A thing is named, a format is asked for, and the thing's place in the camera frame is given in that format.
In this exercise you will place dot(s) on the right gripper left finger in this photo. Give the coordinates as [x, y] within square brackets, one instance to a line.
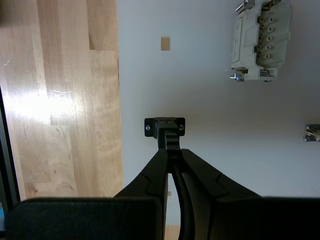
[100, 220]

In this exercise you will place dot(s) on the small silver socket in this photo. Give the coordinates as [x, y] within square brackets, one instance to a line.
[312, 132]

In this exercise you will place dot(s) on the white taskboard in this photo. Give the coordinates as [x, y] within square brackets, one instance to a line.
[225, 125]

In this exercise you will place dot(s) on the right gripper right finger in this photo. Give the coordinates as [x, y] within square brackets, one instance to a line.
[250, 220]

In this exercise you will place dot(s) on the black USB socket mount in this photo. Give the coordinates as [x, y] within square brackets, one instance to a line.
[150, 133]

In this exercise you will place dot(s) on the laptop screen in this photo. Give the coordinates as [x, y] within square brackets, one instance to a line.
[2, 220]

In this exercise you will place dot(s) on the beige multi-pin connector housing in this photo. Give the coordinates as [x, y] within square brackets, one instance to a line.
[250, 37]

